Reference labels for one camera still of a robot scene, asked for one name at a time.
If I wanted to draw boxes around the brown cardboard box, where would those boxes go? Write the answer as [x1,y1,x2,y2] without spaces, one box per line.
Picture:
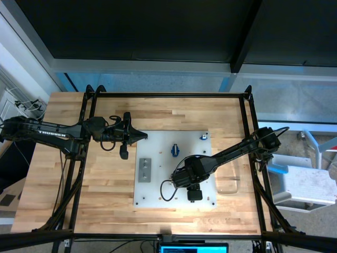
[0,177,27,211]

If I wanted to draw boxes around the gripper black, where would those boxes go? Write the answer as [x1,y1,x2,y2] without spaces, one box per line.
[115,112,148,160]
[170,167,203,202]

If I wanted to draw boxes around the grey metal block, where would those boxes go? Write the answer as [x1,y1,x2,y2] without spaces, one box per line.
[135,157,153,183]

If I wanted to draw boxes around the clear plastic tub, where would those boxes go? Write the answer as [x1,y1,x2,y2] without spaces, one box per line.
[213,155,242,197]

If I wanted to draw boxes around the white mounting board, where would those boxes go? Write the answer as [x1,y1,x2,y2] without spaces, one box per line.
[133,130,218,210]

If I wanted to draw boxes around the black aluminium frame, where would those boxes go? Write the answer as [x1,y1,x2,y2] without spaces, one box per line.
[0,84,337,253]

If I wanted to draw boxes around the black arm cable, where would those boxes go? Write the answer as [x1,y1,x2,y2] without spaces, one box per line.
[100,138,117,151]
[160,179,177,202]

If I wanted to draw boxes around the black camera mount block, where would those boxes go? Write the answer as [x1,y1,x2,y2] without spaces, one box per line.
[160,228,174,242]

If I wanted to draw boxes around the white step ladder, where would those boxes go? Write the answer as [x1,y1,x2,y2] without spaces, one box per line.
[268,130,337,214]

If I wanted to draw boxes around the laptop screen with blue edge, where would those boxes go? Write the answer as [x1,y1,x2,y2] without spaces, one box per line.
[157,242,229,253]

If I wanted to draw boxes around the white cables with black plugs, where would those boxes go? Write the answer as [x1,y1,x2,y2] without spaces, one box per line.
[7,88,44,113]

